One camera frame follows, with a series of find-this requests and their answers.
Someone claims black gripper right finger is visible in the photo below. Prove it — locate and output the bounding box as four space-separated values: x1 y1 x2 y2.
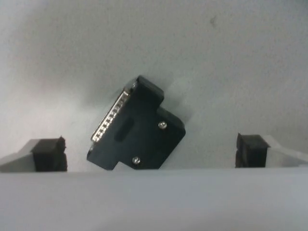
234 132 308 169

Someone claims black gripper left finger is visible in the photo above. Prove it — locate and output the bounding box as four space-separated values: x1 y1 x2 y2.
0 136 68 173

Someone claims black D-SUB plug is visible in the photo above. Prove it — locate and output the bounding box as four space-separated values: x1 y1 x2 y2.
86 75 187 171

